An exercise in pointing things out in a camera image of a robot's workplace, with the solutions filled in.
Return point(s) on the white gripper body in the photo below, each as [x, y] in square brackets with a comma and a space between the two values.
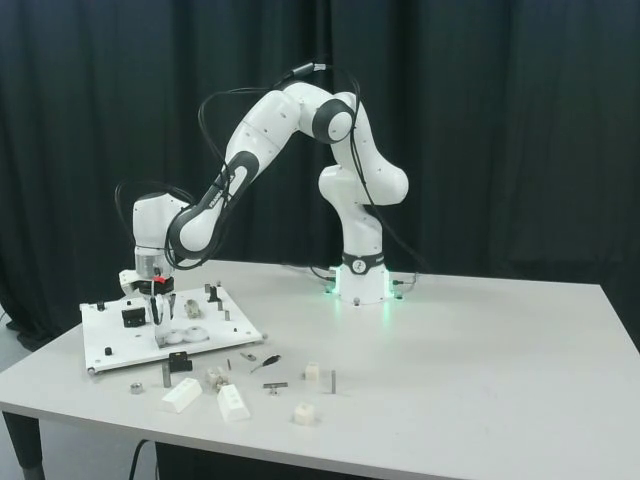
[165, 312]

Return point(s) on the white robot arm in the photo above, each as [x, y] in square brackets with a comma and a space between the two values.
[280, 125]

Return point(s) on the white medium gear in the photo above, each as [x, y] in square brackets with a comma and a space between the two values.
[174, 338]

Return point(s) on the white large gear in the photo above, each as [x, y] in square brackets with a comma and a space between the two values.
[195, 334]

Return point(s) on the black wrist band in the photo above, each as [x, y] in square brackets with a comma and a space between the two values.
[150, 289]

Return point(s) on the thin black rod red tag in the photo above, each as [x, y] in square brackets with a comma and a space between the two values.
[159, 278]

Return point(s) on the black D-SUB plug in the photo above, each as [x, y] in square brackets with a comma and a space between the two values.
[180, 362]

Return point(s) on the white task board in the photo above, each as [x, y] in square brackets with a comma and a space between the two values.
[115, 335]

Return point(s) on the metal bolt nut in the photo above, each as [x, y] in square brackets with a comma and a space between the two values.
[135, 388]

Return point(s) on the beige waterproof plug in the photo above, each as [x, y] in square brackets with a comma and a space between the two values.
[217, 377]

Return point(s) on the white peg holder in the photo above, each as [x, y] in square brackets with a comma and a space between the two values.
[181, 396]
[234, 404]

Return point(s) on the metal USB plug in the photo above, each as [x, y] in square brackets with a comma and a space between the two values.
[246, 356]

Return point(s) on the small white plug holder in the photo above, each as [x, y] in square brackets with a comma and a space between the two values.
[312, 371]
[304, 414]

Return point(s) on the slim metal square peg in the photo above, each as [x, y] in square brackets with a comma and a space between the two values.
[333, 382]

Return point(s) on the dark table leg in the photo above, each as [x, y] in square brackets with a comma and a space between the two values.
[17, 450]

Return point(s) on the black curtain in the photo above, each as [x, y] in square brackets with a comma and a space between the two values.
[75, 100]

